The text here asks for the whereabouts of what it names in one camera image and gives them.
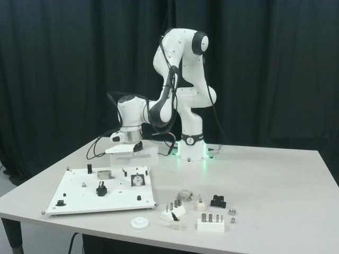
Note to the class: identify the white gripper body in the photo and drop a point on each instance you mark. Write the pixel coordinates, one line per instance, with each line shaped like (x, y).
(135, 158)

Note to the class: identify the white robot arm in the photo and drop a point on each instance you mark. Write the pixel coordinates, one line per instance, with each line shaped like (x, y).
(190, 105)

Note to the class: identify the white medium gear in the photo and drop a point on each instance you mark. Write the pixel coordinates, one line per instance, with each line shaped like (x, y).
(137, 180)

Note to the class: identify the white large gear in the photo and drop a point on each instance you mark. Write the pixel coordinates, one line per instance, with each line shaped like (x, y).
(140, 223)

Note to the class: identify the black wrist band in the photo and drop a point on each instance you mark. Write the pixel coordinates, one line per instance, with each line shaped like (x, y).
(138, 146)

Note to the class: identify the flat white mounting plate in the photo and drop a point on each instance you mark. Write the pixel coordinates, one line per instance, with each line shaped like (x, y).
(119, 149)

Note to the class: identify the small white box dark window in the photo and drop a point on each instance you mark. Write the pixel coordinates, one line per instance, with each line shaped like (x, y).
(117, 137)

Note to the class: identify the black round waterproof plug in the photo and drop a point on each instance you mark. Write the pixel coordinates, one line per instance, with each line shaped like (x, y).
(101, 190)

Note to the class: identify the large metal square peg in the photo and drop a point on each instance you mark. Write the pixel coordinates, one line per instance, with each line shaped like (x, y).
(178, 202)

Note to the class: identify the beige metal connector plug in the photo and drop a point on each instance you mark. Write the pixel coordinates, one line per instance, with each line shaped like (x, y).
(186, 195)

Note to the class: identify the white task board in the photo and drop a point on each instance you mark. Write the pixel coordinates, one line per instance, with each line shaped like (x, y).
(79, 193)

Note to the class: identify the slanted white peg holder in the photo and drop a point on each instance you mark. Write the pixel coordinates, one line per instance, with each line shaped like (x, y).
(180, 211)

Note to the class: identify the black USB plug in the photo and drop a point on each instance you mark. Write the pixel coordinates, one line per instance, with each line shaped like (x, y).
(174, 217)

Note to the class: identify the small white plug holder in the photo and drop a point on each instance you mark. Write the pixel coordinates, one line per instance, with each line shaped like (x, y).
(176, 225)

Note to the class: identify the small white peg holder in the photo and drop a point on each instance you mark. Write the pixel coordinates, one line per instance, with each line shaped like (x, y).
(200, 206)

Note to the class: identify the black D-SUB plug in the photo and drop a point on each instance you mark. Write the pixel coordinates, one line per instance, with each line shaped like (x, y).
(218, 202)

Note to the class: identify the long white peg holder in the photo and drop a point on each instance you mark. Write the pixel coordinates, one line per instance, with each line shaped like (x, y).
(210, 227)

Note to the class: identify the metal bolt nut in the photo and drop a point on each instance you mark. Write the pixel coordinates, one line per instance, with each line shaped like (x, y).
(232, 211)

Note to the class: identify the small metal BNC plug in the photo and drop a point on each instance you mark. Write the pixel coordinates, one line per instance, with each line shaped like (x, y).
(233, 220)

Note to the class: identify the black curtain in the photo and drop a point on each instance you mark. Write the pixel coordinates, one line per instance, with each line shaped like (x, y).
(53, 66)

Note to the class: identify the black table leg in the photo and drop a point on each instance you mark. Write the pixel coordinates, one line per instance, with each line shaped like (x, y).
(12, 235)

